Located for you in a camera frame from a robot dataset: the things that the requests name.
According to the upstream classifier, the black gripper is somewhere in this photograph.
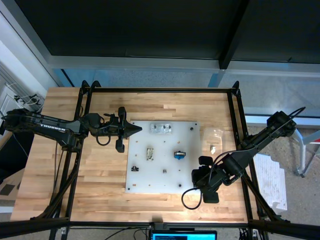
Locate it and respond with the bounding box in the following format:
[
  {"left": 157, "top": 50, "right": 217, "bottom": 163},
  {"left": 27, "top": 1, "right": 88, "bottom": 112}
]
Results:
[
  {"left": 103, "top": 106, "right": 143, "bottom": 153},
  {"left": 199, "top": 155, "right": 226, "bottom": 204}
]

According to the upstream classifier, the white taskboard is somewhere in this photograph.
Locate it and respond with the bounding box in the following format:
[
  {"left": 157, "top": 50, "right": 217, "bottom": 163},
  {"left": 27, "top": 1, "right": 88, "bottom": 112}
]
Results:
[{"left": 124, "top": 120, "right": 202, "bottom": 195}]

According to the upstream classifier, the clear acrylic block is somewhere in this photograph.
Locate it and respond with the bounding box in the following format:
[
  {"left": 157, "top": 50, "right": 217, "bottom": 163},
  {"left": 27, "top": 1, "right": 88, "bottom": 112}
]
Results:
[{"left": 149, "top": 122, "right": 174, "bottom": 135}]

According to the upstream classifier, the laptop with blue screen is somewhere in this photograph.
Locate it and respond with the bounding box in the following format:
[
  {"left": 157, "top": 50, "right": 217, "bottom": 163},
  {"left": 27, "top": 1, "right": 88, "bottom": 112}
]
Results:
[{"left": 149, "top": 229, "right": 218, "bottom": 240}]

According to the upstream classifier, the white foam packaging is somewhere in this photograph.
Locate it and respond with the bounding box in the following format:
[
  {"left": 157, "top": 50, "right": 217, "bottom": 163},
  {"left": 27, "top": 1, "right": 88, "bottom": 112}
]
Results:
[{"left": 252, "top": 153, "right": 288, "bottom": 213}]

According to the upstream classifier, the clear plastic tub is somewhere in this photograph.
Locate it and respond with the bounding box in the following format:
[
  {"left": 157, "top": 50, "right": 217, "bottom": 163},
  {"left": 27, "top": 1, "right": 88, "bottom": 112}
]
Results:
[{"left": 202, "top": 127, "right": 226, "bottom": 157}]

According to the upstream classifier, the grey metal stand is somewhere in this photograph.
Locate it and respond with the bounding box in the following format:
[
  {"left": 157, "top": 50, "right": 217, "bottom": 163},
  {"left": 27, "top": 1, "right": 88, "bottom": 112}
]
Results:
[{"left": 289, "top": 122, "right": 320, "bottom": 178}]

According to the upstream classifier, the black case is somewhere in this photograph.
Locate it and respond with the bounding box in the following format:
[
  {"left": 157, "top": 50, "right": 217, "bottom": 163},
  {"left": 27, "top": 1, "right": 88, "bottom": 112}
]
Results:
[{"left": 0, "top": 132, "right": 35, "bottom": 186}]

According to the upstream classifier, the brown cardboard box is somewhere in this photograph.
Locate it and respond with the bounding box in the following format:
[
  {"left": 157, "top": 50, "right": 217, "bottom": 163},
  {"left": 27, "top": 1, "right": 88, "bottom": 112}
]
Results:
[{"left": 0, "top": 167, "right": 26, "bottom": 201}]

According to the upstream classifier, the black pillar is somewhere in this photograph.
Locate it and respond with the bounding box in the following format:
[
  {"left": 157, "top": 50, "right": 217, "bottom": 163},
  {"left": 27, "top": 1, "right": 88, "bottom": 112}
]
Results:
[{"left": 219, "top": 0, "right": 251, "bottom": 70}]

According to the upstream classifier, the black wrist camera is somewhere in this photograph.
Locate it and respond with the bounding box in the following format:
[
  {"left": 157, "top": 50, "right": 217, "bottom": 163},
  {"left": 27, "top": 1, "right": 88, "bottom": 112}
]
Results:
[{"left": 191, "top": 168, "right": 208, "bottom": 190}]

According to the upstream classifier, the long black cable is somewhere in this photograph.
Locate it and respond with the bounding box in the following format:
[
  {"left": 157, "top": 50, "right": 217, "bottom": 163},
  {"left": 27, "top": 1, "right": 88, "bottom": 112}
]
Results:
[{"left": 181, "top": 159, "right": 220, "bottom": 211}]

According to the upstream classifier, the thin black cable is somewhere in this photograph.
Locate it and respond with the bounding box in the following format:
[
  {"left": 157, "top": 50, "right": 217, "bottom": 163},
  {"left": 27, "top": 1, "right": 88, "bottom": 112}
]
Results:
[{"left": 95, "top": 129, "right": 112, "bottom": 147}]

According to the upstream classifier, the black aluminium frame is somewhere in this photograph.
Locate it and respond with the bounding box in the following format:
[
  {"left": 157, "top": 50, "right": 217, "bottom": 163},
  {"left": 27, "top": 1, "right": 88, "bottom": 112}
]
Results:
[{"left": 0, "top": 79, "right": 320, "bottom": 240}]

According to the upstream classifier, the blue black connector mount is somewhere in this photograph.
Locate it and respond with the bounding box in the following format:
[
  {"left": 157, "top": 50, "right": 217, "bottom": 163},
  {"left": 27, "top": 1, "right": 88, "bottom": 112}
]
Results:
[{"left": 173, "top": 150, "right": 187, "bottom": 161}]

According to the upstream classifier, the small black camera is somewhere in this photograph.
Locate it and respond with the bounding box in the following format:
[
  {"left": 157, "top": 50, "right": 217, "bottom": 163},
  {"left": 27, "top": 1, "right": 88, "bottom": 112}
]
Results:
[{"left": 149, "top": 221, "right": 168, "bottom": 231}]

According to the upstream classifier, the black white cable bundle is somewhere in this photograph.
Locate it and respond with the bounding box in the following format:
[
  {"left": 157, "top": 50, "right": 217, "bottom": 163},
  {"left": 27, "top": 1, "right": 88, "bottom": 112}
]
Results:
[{"left": 12, "top": 93, "right": 43, "bottom": 107}]

